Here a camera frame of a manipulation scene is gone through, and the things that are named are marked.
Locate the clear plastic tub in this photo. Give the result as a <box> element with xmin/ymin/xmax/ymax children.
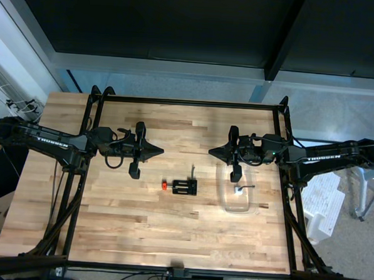
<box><xmin>213</xmin><ymin>165</ymin><xmax>261</xmax><ymax>217</ymax></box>

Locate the black aluminium frame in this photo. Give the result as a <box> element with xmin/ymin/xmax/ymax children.
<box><xmin>0</xmin><ymin>80</ymin><xmax>374</xmax><ymax>280</ymax></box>

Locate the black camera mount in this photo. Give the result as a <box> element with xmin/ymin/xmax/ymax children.
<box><xmin>167</xmin><ymin>261</ymin><xmax>189</xmax><ymax>278</ymax></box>

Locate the white stepped block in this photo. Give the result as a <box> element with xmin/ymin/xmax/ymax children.
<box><xmin>297</xmin><ymin>170</ymin><xmax>348</xmax><ymax>248</ymax></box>

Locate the black and white cable bundle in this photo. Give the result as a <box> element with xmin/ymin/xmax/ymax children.
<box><xmin>4</xmin><ymin>96</ymin><xmax>43</xmax><ymax>116</ymax></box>

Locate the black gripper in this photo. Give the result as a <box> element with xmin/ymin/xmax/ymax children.
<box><xmin>206</xmin><ymin>124</ymin><xmax>266</xmax><ymax>185</ymax></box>
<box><xmin>105</xmin><ymin>120</ymin><xmax>167</xmax><ymax>181</ymax></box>

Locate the grey metal stand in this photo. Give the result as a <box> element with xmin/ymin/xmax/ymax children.
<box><xmin>342</xmin><ymin>165</ymin><xmax>374</xmax><ymax>223</ymax></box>

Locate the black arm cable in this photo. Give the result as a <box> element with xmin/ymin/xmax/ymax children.
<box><xmin>104</xmin><ymin>153</ymin><xmax>125</xmax><ymax>170</ymax></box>

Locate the black clamp with orange knob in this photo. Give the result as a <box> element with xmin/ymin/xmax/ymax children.
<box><xmin>160</xmin><ymin>178</ymin><xmax>199</xmax><ymax>197</ymax></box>

